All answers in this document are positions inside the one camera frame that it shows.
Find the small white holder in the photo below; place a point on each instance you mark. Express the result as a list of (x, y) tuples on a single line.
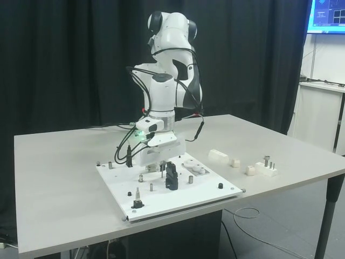
[(234, 163), (250, 170)]

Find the white cabinet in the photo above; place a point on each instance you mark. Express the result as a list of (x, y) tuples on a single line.
[(318, 116)]

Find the white task board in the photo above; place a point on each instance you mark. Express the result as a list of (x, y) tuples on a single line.
[(161, 199)]

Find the tall black plug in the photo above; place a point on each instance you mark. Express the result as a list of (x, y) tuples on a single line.
[(129, 159)]

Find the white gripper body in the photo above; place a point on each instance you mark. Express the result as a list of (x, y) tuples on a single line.
[(164, 153)]

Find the black table leg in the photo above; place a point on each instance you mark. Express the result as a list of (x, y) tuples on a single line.
[(326, 215)]

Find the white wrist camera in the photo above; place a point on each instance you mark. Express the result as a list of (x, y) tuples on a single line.
[(149, 125)]

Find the blue screen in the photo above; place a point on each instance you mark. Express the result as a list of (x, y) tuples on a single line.
[(327, 14)]

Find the white peg holder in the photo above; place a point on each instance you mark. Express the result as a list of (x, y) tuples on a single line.
[(265, 170)]

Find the black curtain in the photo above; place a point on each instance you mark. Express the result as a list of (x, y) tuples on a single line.
[(67, 59)]

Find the thick metal round peg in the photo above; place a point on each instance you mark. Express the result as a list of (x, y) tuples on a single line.
[(267, 159)]

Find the long white holder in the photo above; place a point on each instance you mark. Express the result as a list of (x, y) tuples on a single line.
[(218, 155)]

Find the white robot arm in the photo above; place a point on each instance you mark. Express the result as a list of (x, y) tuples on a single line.
[(167, 62)]

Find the white large gear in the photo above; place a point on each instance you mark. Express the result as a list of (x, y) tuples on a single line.
[(190, 164)]

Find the flat white mounting plate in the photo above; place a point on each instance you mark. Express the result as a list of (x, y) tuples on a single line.
[(163, 139)]

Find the metal waterproof plug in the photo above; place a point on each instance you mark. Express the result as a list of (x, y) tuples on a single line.
[(137, 198)]

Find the metal BNC plug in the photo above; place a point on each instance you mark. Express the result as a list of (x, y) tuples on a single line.
[(140, 178)]

